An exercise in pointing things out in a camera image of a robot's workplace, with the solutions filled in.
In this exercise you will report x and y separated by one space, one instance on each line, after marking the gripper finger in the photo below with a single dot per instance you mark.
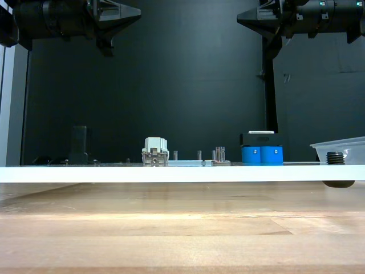
128 14
252 20

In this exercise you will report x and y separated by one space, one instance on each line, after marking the blue black connector socket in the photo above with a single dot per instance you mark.
262 155

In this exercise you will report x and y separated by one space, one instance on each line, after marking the grey connector housing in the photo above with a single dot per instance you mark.
154 148

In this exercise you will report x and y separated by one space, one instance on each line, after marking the black pillar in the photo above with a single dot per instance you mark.
269 100

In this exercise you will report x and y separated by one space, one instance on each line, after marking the black clamp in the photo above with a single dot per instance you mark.
80 142

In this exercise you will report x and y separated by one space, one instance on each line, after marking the clear plastic tub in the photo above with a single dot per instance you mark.
342 145

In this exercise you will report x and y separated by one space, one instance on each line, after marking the small metal socket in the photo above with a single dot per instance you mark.
220 155

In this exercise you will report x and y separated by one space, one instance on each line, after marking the black screw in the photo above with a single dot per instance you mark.
335 158

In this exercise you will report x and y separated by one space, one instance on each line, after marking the aluminium block with posts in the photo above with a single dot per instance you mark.
185 163

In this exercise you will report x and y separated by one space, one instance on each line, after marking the white task board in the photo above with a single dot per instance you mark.
182 174

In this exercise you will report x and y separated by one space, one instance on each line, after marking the black rubber board foot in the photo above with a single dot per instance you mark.
338 184

